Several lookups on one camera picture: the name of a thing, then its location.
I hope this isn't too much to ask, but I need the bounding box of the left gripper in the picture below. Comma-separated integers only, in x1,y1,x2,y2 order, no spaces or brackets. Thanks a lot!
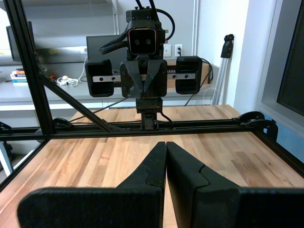
85,56,203,98

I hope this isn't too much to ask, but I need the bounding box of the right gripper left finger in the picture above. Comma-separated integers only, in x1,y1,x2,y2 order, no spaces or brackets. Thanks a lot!
17,142,166,228

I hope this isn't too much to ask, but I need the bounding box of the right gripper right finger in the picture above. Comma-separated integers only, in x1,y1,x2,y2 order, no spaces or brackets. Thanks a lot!
167,142,304,228

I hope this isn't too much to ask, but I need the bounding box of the dark computer monitor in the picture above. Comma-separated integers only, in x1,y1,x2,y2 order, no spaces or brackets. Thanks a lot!
85,35,130,72
6,21,34,62

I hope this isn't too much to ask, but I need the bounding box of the brown cardboard box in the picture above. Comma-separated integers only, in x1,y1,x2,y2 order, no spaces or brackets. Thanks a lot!
166,60,211,90

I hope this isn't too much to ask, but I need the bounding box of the black and silver tripod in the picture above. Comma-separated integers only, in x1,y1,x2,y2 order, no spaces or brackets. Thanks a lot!
212,34,235,105

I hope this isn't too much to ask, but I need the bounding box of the blue panel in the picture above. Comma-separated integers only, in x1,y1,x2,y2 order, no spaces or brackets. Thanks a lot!
261,114,304,164

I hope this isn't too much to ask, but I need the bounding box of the grey desk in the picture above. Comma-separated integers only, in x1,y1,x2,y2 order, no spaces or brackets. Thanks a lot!
0,64,219,108

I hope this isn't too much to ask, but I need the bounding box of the stack of books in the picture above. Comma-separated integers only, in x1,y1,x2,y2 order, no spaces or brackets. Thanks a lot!
10,70,29,84

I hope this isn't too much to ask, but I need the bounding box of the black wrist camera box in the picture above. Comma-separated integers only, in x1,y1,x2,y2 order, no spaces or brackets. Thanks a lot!
128,28,158,55

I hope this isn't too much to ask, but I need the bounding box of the black braided cable bundle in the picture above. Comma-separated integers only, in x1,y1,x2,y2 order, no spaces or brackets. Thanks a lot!
99,32,129,56

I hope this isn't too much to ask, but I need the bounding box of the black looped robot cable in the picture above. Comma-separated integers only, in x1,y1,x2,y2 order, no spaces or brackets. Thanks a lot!
155,8,176,41

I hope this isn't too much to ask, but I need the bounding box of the white coiled cable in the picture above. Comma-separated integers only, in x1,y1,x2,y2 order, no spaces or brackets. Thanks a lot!
56,56,88,87

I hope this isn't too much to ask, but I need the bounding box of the black aluminium frame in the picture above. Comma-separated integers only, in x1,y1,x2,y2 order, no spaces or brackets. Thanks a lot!
0,0,304,190

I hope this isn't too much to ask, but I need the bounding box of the dark window with grey frame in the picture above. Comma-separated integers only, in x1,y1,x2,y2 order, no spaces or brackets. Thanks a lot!
258,0,304,129

